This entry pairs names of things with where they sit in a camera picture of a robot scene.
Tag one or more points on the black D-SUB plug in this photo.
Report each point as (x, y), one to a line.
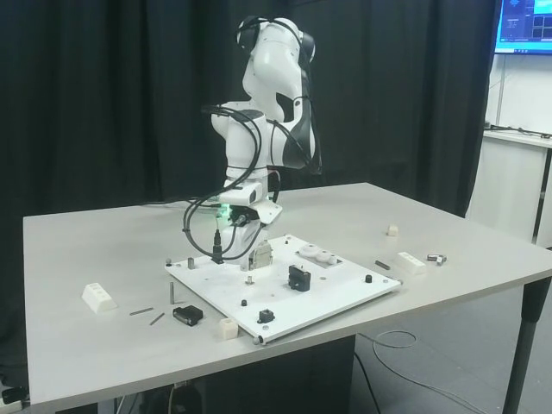
(189, 315)

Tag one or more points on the black curtains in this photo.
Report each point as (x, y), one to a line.
(108, 99)

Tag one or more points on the white medium gear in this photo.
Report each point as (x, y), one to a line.
(328, 258)

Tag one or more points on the white holder with holes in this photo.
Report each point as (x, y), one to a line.
(411, 263)
(99, 298)

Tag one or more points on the small white cube holder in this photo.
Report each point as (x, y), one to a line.
(393, 230)

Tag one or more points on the white large gear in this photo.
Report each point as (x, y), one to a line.
(309, 251)

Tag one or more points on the dark metal peg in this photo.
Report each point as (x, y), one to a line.
(382, 265)

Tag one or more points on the dark table leg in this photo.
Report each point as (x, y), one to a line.
(527, 336)

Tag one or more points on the metal BNC plug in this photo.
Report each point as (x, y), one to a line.
(249, 280)

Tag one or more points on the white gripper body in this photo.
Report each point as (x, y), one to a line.
(242, 243)

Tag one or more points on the white task board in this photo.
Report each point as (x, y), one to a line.
(297, 302)

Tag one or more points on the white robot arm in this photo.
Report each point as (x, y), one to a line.
(241, 146)

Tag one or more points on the white square holder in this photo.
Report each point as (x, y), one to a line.
(229, 330)

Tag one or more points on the blue screen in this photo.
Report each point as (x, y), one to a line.
(524, 26)

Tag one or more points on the metal round peg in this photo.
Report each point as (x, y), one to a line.
(172, 292)
(156, 318)
(141, 311)

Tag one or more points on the metal USB plug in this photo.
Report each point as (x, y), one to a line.
(436, 259)

